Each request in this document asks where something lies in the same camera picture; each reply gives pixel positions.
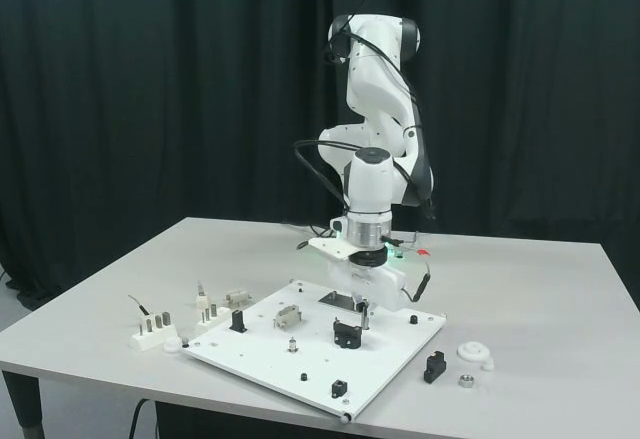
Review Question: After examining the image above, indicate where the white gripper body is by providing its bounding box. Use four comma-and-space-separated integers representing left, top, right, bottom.
327, 257, 407, 311

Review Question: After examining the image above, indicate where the white round peg holder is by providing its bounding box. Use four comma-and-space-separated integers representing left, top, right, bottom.
196, 303, 234, 331

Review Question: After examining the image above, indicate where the white square peg holder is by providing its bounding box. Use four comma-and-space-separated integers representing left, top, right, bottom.
130, 311, 180, 354

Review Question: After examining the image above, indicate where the flat white mounting plate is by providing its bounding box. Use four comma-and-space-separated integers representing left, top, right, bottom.
308, 236, 362, 261

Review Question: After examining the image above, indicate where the white task board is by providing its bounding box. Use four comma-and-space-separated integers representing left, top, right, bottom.
180, 278, 449, 423

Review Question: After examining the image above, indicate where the white large gear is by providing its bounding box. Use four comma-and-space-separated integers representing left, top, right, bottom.
458, 340, 494, 365

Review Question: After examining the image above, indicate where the black control cabinet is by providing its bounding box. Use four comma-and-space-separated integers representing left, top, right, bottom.
155, 398, 354, 439

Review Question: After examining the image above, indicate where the black curtain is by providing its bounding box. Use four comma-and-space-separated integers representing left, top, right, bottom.
0, 0, 640, 313

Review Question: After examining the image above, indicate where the black table leg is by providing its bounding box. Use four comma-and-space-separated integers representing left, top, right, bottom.
2, 370, 44, 439

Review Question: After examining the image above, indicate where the thin black rod on wire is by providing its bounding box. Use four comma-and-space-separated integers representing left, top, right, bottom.
380, 231, 434, 305

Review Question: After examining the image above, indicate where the silver wrist ring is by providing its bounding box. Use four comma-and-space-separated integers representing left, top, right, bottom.
347, 218, 393, 251

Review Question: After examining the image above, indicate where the black cable at arm foot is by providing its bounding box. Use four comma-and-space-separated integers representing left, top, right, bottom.
284, 222, 336, 251

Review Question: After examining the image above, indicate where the black plug without cable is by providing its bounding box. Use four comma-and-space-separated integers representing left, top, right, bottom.
423, 350, 448, 385

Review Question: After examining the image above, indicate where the thick black looping cable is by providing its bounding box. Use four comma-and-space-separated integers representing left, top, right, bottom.
293, 137, 361, 210

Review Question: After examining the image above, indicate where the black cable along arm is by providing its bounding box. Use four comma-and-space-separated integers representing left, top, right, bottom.
323, 0, 437, 221

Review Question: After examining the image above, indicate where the black plug with short cable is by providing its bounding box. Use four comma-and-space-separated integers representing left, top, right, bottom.
128, 294, 152, 319

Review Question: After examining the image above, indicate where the black floor cable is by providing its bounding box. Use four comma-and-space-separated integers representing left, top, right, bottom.
130, 397, 158, 439

